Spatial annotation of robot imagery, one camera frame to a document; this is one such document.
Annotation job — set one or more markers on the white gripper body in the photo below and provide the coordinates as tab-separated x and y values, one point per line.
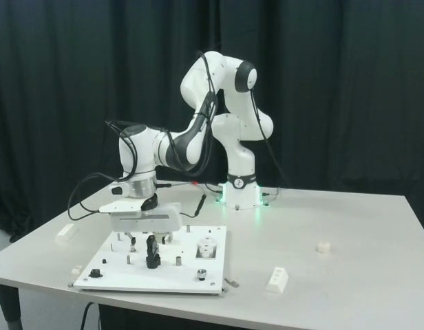
146	221

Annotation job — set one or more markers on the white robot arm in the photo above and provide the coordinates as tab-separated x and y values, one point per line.
239	158

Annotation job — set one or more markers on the metal round peg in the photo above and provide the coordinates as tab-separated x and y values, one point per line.
178	261

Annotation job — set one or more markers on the white task board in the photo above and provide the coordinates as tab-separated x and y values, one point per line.
164	275

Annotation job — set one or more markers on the white large gear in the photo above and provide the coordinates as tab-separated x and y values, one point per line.
205	247

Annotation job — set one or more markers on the white small gear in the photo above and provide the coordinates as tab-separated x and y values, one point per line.
209	240

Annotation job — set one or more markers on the white medium gear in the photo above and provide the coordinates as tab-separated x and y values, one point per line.
206	254

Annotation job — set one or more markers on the thin black rod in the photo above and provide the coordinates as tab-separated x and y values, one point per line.
201	205

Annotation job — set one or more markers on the black waterproof plug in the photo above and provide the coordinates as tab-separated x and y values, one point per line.
94	273

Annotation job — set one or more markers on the metal BNC plug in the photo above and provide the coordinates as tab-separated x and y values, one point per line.
201	274

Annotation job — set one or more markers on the tiny white holder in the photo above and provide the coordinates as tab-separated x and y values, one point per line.
76	271

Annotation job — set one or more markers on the long white holder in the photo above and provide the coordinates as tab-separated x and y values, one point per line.
66	232

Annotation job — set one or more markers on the white holder with holes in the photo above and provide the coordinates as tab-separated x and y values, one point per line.
276	279

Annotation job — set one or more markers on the grey table leg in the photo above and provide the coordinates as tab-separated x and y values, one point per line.
7	306

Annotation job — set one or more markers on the black curtain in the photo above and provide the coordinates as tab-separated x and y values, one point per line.
60	86

